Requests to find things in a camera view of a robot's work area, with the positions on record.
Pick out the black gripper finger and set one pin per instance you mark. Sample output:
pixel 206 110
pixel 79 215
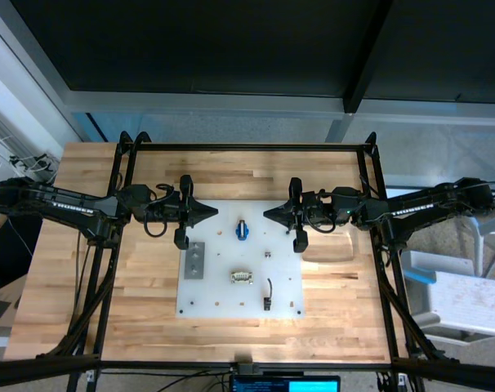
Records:
pixel 281 210
pixel 200 216
pixel 202 208
pixel 282 219

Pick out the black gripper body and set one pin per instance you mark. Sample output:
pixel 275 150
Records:
pixel 185 192
pixel 298 241

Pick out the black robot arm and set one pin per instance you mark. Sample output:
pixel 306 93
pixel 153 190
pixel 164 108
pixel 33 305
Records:
pixel 411 208
pixel 68 204

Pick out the beige multi-pin connector housing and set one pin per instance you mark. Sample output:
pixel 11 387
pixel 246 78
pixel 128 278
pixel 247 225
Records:
pixel 241 277

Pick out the clear plastic tub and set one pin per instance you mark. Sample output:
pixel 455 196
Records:
pixel 333 249

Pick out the blue clamp with silver bar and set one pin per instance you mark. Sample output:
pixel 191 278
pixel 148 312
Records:
pixel 236 232

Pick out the grey metal plate with screws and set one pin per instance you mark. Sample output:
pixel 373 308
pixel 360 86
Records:
pixel 194 269

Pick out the white board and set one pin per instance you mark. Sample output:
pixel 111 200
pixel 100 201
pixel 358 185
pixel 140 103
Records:
pixel 231 294

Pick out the screen with blue edge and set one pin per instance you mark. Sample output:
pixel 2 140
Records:
pixel 304 386

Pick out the white step stool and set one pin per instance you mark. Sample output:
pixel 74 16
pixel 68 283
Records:
pixel 468 298

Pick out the cardboard box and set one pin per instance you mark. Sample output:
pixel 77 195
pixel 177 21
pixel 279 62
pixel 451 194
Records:
pixel 6 294

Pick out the black metal frame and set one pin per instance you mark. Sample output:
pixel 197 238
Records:
pixel 247 147

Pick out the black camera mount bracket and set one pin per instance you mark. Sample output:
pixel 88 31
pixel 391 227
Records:
pixel 247 368

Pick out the white metal chair frame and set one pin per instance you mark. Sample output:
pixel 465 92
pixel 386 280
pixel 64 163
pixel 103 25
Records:
pixel 478 245

